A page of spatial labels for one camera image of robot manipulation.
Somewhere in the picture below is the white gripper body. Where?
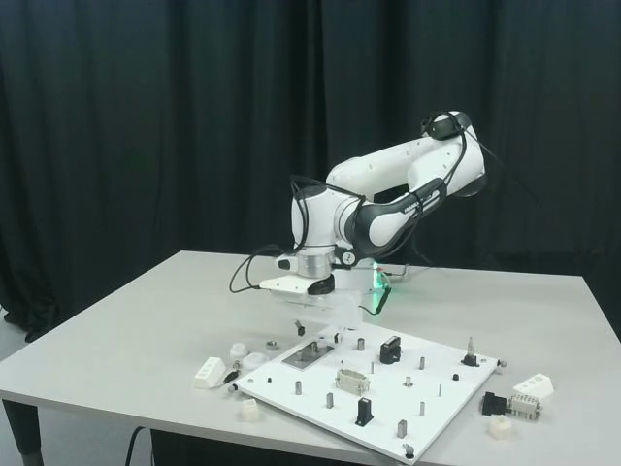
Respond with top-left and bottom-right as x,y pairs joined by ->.
283,289 -> 363,326

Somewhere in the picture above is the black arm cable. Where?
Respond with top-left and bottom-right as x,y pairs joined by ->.
230,111 -> 542,295

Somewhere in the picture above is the black curtain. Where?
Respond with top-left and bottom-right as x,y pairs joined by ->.
0,0 -> 621,344

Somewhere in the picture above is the upright metal and black plug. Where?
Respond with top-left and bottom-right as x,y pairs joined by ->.
460,337 -> 480,368

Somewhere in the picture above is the black table leg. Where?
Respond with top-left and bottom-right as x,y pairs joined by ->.
2,400 -> 39,466

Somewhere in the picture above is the black box under table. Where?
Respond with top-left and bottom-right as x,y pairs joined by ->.
149,426 -> 341,466

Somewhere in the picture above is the thin black rod on wire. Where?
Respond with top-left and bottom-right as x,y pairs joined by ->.
371,263 -> 413,316

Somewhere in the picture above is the white wedge peg holder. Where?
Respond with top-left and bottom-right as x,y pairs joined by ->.
512,373 -> 554,402
192,356 -> 227,390

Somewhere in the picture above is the flat white mounting plate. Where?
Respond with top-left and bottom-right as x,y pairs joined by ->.
259,275 -> 336,295

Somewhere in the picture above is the black D-SUB plug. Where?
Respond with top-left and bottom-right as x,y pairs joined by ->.
481,390 -> 536,417

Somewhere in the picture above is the white task board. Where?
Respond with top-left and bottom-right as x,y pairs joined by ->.
236,332 -> 503,462

